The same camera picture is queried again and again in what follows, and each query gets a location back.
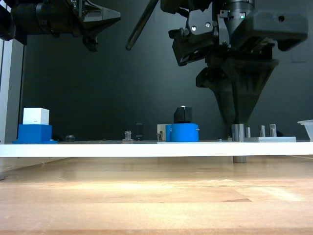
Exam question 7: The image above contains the clear plastic tub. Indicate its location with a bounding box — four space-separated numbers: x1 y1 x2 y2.
297 119 313 142

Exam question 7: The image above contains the black plug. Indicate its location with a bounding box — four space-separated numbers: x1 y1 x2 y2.
173 105 192 123

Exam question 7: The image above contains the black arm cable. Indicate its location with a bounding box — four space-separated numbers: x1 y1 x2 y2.
125 0 158 51

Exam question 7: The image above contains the white board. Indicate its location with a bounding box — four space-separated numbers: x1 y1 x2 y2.
0 141 313 159

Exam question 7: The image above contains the grey aluminium post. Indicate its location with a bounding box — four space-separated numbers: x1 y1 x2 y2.
0 39 24 144

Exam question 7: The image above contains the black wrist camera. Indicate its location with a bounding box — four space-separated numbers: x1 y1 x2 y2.
168 9 218 67

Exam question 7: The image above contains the white cube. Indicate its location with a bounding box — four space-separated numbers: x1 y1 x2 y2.
22 107 50 125

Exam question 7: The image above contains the grey metal block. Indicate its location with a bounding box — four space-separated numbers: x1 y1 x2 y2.
227 136 296 143

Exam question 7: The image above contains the large steel cylinder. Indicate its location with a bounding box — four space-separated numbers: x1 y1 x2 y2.
231 123 246 164

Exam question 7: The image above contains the white connector housing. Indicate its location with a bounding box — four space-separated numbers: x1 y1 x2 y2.
156 124 172 142

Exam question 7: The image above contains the blue round holder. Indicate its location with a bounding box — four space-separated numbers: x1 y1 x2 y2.
165 123 200 142

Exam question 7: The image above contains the blue square base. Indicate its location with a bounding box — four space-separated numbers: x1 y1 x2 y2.
12 124 59 144

